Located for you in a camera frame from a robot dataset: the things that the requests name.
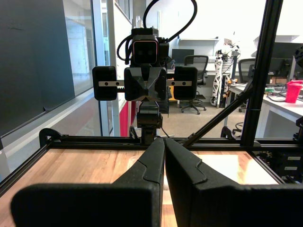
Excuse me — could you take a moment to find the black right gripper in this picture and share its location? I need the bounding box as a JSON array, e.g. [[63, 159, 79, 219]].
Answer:
[[92, 66, 198, 102]]

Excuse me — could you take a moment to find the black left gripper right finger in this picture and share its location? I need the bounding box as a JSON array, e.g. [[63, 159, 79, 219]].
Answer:
[[165, 138, 303, 227]]

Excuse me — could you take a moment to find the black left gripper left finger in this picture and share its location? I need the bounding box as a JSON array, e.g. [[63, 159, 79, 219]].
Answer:
[[10, 138, 166, 227]]

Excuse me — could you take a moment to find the red cabinet panel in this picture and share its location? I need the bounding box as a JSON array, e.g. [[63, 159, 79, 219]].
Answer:
[[119, 100, 138, 138]]

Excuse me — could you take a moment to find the black computer monitor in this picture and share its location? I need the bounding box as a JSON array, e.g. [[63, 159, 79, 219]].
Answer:
[[267, 42, 299, 80], [171, 49, 195, 66]]

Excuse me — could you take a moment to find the black office chair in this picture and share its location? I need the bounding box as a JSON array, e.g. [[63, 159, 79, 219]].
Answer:
[[176, 55, 209, 116], [237, 58, 256, 114]]

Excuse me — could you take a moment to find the white lattice stand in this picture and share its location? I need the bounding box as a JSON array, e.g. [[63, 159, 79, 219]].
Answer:
[[210, 49, 234, 107]]

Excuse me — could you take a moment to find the white desk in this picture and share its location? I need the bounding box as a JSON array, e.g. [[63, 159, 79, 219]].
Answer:
[[228, 85, 303, 140]]

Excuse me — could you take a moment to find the red plastic cup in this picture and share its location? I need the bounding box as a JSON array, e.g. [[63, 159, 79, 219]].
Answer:
[[285, 80, 303, 104]]

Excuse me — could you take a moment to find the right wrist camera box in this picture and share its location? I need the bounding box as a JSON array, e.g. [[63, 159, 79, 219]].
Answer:
[[131, 35, 160, 66]]

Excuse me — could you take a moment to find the white wall shelf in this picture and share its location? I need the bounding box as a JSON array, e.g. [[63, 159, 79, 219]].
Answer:
[[177, 37, 220, 57]]

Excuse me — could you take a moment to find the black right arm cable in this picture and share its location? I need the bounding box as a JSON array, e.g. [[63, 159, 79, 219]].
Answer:
[[117, 0, 198, 65]]

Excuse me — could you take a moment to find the black aluminium frame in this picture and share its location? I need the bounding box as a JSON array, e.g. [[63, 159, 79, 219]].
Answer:
[[0, 0, 303, 197]]

